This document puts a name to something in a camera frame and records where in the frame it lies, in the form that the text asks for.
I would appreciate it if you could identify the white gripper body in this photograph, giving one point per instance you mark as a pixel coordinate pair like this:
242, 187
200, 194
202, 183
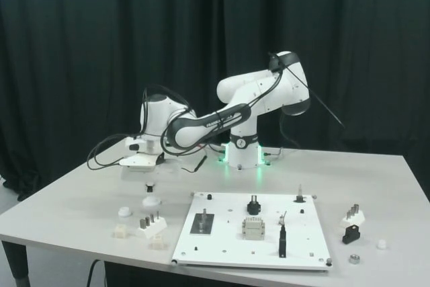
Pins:
148, 173

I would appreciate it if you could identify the white large gear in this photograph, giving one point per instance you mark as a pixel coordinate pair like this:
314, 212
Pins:
152, 201

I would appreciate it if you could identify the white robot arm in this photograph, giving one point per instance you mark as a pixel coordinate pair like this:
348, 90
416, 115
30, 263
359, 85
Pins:
248, 90

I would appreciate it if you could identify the white medium gear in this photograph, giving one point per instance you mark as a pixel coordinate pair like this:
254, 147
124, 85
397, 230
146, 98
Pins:
124, 212

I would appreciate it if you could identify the white small gear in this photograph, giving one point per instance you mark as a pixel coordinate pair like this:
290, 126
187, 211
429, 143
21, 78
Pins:
381, 244

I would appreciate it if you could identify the metal square peg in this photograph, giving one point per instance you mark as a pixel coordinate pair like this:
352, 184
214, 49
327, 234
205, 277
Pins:
357, 209
142, 224
349, 213
353, 210

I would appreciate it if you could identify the white four-hole peg holder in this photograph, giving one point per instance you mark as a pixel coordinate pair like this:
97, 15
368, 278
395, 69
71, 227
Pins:
155, 229

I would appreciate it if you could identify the small white square holder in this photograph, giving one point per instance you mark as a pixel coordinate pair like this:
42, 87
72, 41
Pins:
158, 242
121, 231

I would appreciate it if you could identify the white task board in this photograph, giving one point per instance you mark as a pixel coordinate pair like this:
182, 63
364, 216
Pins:
231, 250

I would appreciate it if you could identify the black BNC plug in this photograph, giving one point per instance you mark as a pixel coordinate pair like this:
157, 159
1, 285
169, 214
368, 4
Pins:
254, 206

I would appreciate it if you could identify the clear Ethernet plug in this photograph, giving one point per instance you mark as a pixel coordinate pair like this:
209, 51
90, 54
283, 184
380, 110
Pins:
283, 219

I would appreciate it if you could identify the black USB plug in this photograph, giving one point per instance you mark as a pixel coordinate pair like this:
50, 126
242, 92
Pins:
283, 245

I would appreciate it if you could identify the grey waterproof plug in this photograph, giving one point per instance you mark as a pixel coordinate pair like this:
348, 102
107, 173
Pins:
299, 194

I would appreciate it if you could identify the black curtain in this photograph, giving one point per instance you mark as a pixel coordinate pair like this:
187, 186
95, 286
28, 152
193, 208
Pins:
100, 31

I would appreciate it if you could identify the dark table leg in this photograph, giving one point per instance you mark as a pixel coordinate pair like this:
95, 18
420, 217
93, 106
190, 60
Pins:
14, 265

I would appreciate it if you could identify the white three-hole peg holder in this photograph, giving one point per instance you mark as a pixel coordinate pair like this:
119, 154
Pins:
352, 221

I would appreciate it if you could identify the black D-SUB plug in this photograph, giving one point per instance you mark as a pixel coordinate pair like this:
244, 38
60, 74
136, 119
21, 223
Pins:
351, 235

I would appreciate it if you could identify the metal hexagonal bolt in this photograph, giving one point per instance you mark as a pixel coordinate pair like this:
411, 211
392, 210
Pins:
354, 259

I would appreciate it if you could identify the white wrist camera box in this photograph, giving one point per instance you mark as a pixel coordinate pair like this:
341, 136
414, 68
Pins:
136, 145

